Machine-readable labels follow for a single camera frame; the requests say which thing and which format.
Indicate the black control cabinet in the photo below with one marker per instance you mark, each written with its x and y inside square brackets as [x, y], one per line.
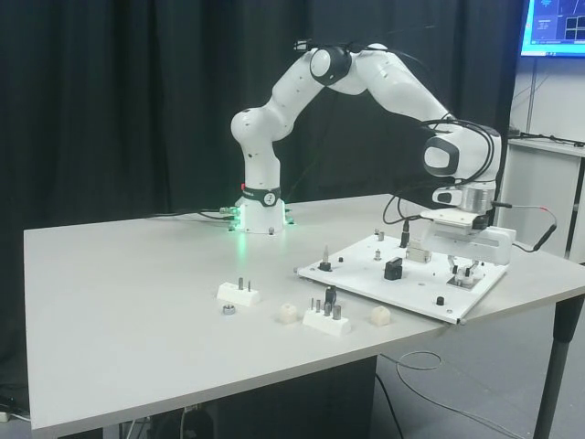
[251, 402]

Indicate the blue screen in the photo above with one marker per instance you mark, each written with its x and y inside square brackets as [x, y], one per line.
[555, 25]

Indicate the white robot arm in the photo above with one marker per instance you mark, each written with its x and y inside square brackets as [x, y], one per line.
[283, 105]

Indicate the short white peg holder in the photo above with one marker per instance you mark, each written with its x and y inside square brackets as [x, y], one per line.
[237, 295]

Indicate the silver connector block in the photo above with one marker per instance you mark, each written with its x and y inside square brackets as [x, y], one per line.
[413, 253]

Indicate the metal pointed peg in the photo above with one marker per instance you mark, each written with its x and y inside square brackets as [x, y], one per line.
[326, 253]

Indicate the small metal bolt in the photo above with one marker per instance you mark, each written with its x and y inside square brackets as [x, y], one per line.
[377, 254]

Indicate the black block plug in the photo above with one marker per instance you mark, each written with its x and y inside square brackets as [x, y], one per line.
[393, 270]

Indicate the white power strip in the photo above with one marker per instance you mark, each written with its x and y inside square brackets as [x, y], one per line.
[4, 416]

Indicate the thick metal peg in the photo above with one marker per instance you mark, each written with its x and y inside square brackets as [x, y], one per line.
[337, 313]

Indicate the black upright plug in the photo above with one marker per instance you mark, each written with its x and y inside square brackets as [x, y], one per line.
[404, 237]

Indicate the dark grey plug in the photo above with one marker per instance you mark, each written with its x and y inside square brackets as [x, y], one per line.
[330, 295]

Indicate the small cream cube holder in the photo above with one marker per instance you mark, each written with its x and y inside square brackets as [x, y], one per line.
[380, 316]
[289, 315]

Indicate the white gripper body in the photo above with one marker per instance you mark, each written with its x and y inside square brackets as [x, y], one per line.
[498, 247]

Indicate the silver metal nut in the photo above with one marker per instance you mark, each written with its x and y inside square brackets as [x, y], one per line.
[228, 309]

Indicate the small metal connector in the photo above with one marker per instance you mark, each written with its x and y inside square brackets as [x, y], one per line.
[379, 235]

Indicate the white cabinet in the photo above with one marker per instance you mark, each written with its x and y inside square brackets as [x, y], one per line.
[539, 183]

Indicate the long white peg holder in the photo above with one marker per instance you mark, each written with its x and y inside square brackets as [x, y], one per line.
[326, 325]

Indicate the black curtain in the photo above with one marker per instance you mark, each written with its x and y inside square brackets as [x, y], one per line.
[114, 91]

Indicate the white task board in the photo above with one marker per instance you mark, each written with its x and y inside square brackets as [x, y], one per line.
[356, 274]

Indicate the black table leg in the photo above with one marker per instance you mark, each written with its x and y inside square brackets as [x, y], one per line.
[555, 366]

